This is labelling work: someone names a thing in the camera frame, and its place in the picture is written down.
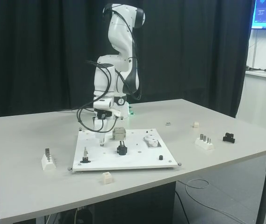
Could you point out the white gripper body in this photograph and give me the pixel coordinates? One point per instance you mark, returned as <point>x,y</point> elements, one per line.
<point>101,127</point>

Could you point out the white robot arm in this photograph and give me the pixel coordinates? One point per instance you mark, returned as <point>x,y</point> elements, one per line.
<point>118,30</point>

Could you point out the grey metal connector block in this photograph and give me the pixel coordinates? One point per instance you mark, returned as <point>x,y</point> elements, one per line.
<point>119,134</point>

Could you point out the grey upright plug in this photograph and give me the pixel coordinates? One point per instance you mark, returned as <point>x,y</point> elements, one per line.
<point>85,154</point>

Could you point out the black D-SUB plug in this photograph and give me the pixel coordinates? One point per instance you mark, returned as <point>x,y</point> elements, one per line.
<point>121,150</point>

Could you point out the small white cube holder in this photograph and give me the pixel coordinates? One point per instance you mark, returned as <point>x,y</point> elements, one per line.
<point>106,179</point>
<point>196,124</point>

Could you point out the white task board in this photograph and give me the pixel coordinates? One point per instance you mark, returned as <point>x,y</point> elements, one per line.
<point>135,161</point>

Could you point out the white large gear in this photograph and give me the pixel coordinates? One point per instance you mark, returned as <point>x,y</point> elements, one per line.
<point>150,136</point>

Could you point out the white small gear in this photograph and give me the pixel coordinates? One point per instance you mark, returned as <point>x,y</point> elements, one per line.
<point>155,143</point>

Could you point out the large metal square peg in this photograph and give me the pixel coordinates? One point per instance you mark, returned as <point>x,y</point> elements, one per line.
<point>48,152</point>

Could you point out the medium metal square peg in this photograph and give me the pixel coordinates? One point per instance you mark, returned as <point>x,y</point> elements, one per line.
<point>49,158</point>

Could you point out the white square peg holder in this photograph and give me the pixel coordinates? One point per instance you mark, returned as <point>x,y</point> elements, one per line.
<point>48,164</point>

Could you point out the metal bolt nut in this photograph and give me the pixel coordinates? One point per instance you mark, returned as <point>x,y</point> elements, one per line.
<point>168,123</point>

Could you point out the black box under table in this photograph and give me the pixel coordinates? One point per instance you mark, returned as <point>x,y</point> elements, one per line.
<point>135,205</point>

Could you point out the large metal round peg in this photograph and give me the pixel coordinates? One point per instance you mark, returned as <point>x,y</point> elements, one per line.
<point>201,137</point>

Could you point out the white round peg holder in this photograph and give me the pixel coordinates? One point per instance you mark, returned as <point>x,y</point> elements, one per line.
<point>204,145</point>

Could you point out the medium metal round peg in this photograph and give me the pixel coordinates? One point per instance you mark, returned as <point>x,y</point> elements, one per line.
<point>205,138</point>

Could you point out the black curtain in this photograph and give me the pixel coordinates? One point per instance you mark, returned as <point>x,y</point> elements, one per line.
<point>30,46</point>

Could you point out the black plug holder block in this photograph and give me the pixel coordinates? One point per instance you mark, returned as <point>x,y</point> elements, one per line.
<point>228,138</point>

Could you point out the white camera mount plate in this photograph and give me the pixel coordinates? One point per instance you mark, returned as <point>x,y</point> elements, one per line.
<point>117,113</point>

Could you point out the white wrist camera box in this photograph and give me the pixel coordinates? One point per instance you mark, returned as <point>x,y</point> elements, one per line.
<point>103,103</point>

